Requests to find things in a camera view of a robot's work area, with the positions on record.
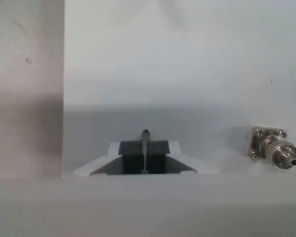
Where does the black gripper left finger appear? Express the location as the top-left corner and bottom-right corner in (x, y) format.
(73, 140), (145, 177)

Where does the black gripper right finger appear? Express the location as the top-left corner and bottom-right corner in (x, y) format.
(147, 140), (220, 175)

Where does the thin metal round peg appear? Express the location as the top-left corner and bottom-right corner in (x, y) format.
(139, 129), (154, 175)

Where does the white task board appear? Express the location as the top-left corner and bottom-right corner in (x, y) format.
(62, 0), (296, 180)

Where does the metal BNC plug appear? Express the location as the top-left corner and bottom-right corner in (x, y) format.
(265, 135), (296, 170)

